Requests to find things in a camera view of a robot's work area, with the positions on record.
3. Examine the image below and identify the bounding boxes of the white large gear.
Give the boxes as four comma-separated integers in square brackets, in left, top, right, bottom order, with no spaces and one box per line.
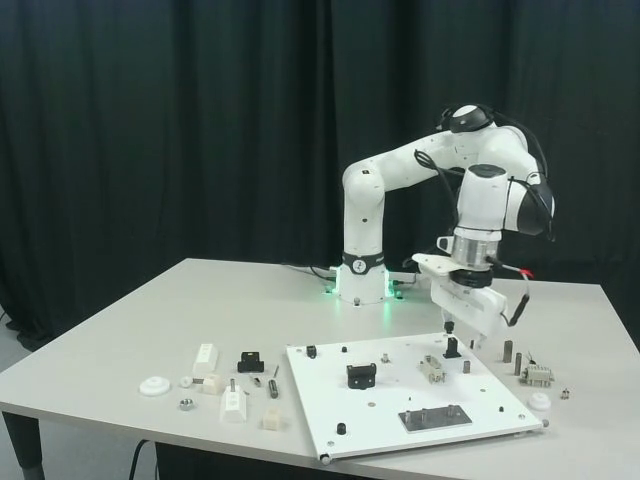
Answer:
[138,378,172,399]

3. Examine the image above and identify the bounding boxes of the white peg holder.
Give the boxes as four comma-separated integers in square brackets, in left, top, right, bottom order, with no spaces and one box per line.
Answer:
[192,342,222,374]
[219,387,251,425]

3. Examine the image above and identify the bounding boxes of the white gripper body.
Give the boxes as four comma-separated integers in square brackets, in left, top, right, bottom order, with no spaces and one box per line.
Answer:
[430,279,506,336]

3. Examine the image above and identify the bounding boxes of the black rod with red tag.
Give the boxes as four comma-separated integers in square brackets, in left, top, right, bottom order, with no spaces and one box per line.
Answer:
[492,259,532,326]

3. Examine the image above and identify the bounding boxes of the white task board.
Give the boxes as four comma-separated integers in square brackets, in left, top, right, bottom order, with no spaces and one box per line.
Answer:
[283,332,551,464]

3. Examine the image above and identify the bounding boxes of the black D-SUB plug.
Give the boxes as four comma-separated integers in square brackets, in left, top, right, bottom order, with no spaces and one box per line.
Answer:
[345,363,377,391]

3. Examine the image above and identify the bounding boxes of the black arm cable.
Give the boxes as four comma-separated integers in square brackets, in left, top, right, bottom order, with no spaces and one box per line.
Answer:
[413,102,559,244]

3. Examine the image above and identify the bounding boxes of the black floor cable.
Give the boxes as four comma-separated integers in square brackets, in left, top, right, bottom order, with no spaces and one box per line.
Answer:
[131,438,152,480]

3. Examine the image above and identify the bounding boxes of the grey multi-pin connector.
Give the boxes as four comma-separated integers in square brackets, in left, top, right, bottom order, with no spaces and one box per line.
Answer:
[517,363,551,387]
[417,353,444,385]

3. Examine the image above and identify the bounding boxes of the black table leg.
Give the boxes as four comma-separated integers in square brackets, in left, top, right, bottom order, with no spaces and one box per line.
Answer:
[2,412,44,480]

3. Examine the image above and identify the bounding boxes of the black curtain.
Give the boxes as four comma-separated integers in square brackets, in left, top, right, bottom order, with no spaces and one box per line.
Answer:
[0,0,640,334]

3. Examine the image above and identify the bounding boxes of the white mounting plate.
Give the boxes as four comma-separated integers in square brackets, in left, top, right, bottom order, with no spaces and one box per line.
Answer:
[410,252,464,276]

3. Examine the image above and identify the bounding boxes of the black plug block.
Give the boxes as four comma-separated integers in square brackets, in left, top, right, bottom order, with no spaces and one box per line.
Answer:
[236,350,266,374]

